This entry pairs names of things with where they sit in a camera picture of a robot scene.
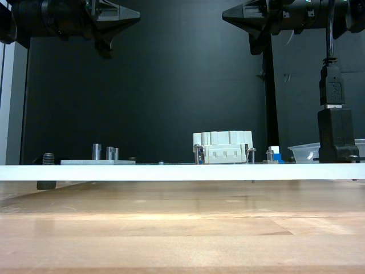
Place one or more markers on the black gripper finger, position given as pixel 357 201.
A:
pixel 108 28
pixel 253 26
pixel 253 11
pixel 125 13

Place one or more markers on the black metal frame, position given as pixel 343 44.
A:
pixel 271 100

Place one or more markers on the beige multi-pin connector housing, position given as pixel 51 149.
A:
pixel 222 142

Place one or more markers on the grey metal plate with pins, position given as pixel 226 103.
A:
pixel 97 162

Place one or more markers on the small silver socket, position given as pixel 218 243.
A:
pixel 269 157

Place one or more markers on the small blue clamp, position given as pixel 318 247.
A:
pixel 278 158

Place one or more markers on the clear plastic tub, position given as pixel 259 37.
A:
pixel 305 151

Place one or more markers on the white taskboard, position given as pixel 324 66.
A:
pixel 182 172

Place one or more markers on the black USB socket housing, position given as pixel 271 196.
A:
pixel 336 134

